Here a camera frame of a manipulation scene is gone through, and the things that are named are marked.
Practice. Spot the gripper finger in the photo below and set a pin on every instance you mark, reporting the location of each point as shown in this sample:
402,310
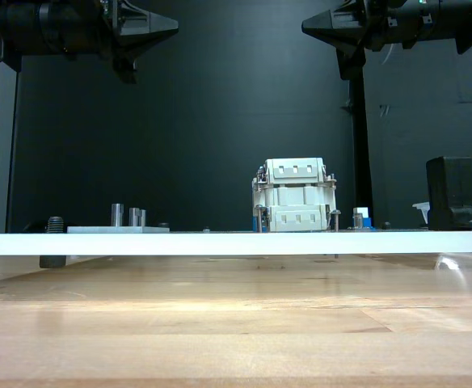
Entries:
147,34
143,18
337,34
341,18

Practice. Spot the black wall post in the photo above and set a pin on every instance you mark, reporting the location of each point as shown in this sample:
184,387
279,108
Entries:
359,141

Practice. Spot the blue plastic piece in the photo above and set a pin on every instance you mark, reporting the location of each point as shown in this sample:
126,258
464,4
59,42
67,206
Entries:
367,223

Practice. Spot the white mounting board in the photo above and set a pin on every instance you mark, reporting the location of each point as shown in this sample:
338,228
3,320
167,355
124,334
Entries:
236,244

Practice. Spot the grey ten-hole connector insert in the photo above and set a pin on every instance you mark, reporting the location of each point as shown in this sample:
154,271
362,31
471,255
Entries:
294,169

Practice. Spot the grey metal plate with pegs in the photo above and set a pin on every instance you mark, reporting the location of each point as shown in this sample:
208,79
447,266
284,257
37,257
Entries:
98,229

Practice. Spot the grey connector hub base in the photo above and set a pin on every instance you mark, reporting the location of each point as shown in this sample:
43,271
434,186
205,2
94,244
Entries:
296,220

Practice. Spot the blue and white plug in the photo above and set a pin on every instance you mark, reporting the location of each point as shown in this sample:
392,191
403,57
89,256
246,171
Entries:
255,222

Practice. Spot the small black connector housing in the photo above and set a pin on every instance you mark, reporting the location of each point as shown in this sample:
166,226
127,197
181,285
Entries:
450,194

